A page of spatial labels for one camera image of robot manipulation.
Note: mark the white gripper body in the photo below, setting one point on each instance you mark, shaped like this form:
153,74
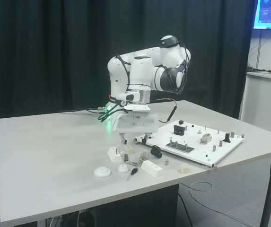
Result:
137,125

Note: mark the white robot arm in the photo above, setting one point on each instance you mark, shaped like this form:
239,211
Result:
140,71

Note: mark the white peg holder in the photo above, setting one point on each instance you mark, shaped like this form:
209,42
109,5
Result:
112,154
150,168

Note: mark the small beige holder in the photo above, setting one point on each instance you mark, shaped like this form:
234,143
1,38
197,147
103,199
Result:
128,150
184,168

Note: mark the flat white mounting plate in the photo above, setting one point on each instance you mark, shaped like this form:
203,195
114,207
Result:
137,107

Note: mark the metal BNC plug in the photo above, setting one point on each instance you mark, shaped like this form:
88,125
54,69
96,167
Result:
143,156

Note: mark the small metal plug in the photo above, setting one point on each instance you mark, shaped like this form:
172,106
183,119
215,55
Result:
125,158

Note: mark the silver USB plug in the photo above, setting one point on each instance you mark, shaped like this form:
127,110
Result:
133,163

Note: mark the white small gear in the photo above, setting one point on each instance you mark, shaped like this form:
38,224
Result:
122,168

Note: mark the small metal bolt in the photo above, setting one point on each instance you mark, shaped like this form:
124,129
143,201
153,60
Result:
166,162

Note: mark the white large gear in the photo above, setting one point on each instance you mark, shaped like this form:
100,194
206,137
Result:
102,171

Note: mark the white task board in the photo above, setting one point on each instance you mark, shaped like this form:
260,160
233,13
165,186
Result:
196,146

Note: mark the white cabinet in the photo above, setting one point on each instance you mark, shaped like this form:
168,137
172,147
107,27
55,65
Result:
260,101

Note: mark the black curtain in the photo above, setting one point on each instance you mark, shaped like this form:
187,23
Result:
43,47

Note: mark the blue screen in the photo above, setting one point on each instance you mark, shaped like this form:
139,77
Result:
270,14

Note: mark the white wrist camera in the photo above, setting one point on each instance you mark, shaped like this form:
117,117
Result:
128,96

